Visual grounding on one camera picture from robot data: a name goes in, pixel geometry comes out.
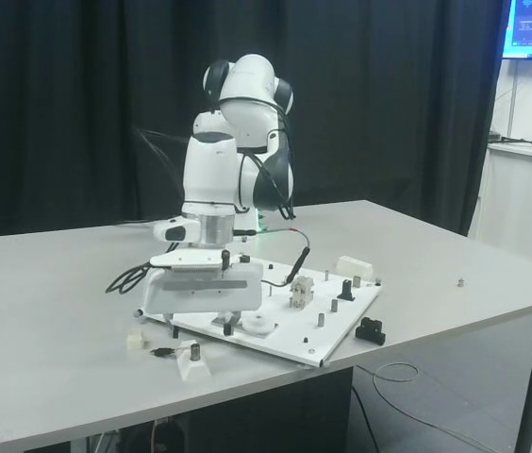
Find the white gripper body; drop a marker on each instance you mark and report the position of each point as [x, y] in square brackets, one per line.
[200, 295]

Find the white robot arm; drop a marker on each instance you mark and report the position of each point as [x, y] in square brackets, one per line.
[247, 85]

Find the thick metal round peg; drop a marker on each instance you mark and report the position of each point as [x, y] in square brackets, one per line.
[195, 353]

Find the white large gear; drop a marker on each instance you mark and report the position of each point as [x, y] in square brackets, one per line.
[258, 324]

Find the white cube holder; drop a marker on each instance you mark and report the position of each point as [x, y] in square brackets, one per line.
[135, 341]

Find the white wedge holder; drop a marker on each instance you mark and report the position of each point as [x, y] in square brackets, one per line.
[193, 370]

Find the white task board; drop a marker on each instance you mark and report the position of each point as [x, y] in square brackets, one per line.
[294, 330]

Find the black box under table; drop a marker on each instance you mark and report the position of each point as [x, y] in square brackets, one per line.
[247, 415]

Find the white long holder block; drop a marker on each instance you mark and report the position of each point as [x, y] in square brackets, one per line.
[354, 267]

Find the black D-SUB plug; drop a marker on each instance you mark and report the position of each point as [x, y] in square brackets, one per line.
[370, 331]

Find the black curtains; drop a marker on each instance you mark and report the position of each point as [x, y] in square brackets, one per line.
[82, 104]

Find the white cabinet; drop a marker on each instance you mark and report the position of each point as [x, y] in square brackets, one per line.
[516, 203]

